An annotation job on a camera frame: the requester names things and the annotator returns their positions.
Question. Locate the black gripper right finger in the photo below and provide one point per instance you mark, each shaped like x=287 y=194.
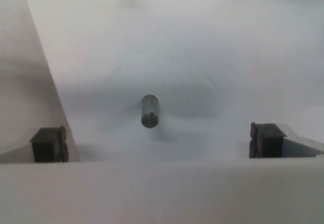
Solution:
x=267 y=143

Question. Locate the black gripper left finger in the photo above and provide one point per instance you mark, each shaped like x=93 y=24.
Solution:
x=46 y=145

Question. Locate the metal round peg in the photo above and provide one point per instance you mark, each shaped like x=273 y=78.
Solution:
x=150 y=112

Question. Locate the white task board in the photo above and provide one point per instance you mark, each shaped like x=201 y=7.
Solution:
x=177 y=44

